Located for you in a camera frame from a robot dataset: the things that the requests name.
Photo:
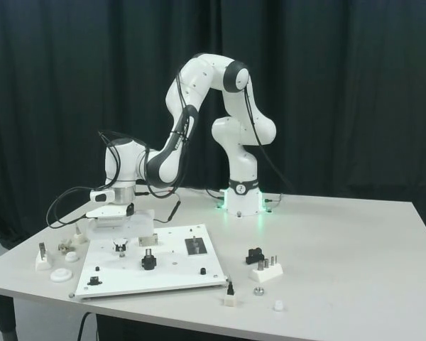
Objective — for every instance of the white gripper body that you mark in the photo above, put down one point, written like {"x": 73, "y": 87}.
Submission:
{"x": 135, "y": 229}

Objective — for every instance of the large metal round peg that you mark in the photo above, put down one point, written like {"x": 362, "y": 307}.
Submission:
{"x": 260, "y": 266}

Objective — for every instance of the clear Ethernet plug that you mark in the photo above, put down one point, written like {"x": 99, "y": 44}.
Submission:
{"x": 77, "y": 228}

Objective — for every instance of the black USB plug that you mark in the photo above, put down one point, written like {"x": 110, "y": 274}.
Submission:
{"x": 230, "y": 290}

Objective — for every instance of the black D-SUB plug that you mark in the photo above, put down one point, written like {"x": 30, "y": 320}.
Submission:
{"x": 254, "y": 255}

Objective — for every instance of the small white plug holder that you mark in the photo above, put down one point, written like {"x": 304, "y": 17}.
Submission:
{"x": 79, "y": 238}
{"x": 230, "y": 302}

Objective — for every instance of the metal BNC plug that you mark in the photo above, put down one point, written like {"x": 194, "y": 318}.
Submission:
{"x": 121, "y": 253}

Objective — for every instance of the white large gear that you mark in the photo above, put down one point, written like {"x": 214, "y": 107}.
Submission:
{"x": 60, "y": 275}

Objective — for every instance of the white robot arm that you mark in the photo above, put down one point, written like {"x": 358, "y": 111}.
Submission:
{"x": 239, "y": 160}

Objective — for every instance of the large metal square peg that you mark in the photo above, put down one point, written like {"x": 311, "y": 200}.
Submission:
{"x": 42, "y": 248}

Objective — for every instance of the black curtain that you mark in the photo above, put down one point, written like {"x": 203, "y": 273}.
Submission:
{"x": 341, "y": 89}

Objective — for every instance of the white small gear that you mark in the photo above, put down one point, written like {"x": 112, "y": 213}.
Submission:
{"x": 278, "y": 305}

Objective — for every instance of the white task board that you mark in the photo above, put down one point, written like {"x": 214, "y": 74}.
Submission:
{"x": 128, "y": 280}

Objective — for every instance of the white peg holder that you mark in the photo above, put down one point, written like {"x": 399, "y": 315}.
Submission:
{"x": 42, "y": 263}
{"x": 266, "y": 274}

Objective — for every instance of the white medium gear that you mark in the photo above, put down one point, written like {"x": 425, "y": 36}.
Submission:
{"x": 71, "y": 256}

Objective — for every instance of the thin metal round peg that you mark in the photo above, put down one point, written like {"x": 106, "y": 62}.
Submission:
{"x": 274, "y": 259}

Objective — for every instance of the flat white mount plate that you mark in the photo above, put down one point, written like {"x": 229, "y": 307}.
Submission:
{"x": 108, "y": 213}

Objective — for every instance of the grey waterproof plug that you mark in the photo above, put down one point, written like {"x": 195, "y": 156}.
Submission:
{"x": 64, "y": 247}

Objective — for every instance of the small white camera box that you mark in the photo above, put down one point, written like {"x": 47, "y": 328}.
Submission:
{"x": 101, "y": 195}

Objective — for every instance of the medium metal round peg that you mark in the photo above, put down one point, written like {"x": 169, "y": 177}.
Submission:
{"x": 266, "y": 263}

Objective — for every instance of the black table leg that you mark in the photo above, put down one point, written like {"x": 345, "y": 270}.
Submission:
{"x": 1, "y": 312}

